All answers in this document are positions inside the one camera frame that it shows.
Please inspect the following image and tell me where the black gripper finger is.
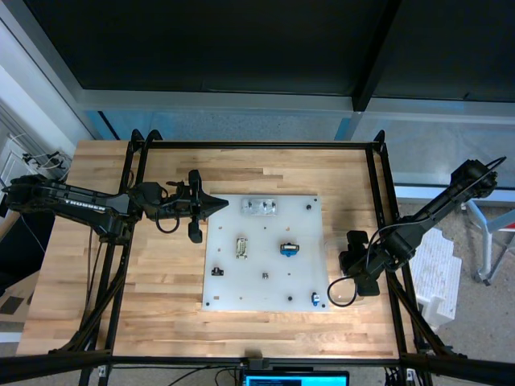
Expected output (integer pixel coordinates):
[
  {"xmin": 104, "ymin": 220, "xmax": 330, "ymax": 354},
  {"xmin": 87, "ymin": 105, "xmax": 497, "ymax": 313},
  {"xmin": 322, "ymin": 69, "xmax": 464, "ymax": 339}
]
[
  {"xmin": 200, "ymin": 203, "xmax": 229, "ymax": 221},
  {"xmin": 200, "ymin": 191, "xmax": 229, "ymax": 205}
]

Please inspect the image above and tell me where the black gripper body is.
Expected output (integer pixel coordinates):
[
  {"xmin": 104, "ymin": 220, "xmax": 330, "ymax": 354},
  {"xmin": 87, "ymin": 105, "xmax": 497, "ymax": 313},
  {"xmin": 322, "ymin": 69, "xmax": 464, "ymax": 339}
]
[
  {"xmin": 167, "ymin": 169, "xmax": 204, "ymax": 245},
  {"xmin": 348, "ymin": 230, "xmax": 383, "ymax": 298}
]

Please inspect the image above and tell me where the aluminium socket block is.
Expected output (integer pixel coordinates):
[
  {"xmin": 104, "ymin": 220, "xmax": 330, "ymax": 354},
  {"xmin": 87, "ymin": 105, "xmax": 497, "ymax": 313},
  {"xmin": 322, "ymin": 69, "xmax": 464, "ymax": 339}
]
[{"xmin": 240, "ymin": 196, "xmax": 279, "ymax": 217}]

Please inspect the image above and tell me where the white task board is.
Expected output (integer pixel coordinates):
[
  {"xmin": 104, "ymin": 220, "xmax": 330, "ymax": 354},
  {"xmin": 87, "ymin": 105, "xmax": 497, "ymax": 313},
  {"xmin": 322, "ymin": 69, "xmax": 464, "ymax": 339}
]
[{"xmin": 200, "ymin": 194, "xmax": 332, "ymax": 314}]

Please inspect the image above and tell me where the white foam packaging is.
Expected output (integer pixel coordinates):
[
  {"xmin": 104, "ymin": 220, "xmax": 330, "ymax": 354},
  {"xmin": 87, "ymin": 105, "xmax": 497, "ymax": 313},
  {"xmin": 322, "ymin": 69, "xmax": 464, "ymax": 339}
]
[{"xmin": 408, "ymin": 227, "xmax": 464, "ymax": 333}]

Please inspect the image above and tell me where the blue and black D-sub socket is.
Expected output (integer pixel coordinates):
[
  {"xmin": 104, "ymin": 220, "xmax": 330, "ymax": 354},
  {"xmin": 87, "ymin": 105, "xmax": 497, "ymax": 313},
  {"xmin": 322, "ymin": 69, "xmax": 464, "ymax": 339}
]
[{"xmin": 278, "ymin": 240, "xmax": 301, "ymax": 259}]

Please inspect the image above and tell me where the laptop screen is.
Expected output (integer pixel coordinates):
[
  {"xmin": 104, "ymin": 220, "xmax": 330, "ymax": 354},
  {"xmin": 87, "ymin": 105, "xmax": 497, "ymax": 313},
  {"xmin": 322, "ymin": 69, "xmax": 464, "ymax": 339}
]
[{"xmin": 241, "ymin": 370, "xmax": 350, "ymax": 386}]

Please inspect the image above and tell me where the cardboard box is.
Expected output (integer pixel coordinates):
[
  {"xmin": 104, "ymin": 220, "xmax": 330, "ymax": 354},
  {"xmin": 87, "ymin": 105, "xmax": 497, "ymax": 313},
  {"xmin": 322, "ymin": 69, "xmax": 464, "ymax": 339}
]
[{"xmin": 0, "ymin": 269, "xmax": 41, "ymax": 322}]

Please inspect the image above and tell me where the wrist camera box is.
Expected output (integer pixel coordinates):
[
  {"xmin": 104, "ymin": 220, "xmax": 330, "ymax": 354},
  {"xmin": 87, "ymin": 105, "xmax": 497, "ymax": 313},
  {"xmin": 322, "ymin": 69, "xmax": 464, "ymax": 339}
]
[{"xmin": 340, "ymin": 248, "xmax": 356, "ymax": 278}]

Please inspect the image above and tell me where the black aluminium frame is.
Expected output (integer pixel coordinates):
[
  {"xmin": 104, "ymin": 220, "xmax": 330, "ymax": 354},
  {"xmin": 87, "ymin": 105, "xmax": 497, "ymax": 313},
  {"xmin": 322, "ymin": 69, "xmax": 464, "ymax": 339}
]
[{"xmin": 0, "ymin": 128, "xmax": 515, "ymax": 386}]

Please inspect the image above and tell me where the grey metal chair frame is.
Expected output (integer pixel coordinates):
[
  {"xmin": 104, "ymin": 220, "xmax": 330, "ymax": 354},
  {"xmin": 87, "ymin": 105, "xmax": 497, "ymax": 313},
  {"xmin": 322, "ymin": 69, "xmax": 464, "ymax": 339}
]
[{"xmin": 462, "ymin": 199, "xmax": 515, "ymax": 287}]

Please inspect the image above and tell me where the small black fixed camera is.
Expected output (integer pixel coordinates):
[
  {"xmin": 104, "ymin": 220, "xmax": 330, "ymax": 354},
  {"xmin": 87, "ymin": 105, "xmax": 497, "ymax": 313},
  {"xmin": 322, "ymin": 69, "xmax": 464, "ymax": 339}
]
[{"xmin": 244, "ymin": 348, "xmax": 270, "ymax": 370}]

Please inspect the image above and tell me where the white cable bundle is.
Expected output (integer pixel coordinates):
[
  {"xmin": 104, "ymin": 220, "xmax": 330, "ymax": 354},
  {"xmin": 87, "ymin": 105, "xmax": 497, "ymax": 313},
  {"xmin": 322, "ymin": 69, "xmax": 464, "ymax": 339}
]
[{"xmin": 22, "ymin": 150, "xmax": 68, "ymax": 170}]

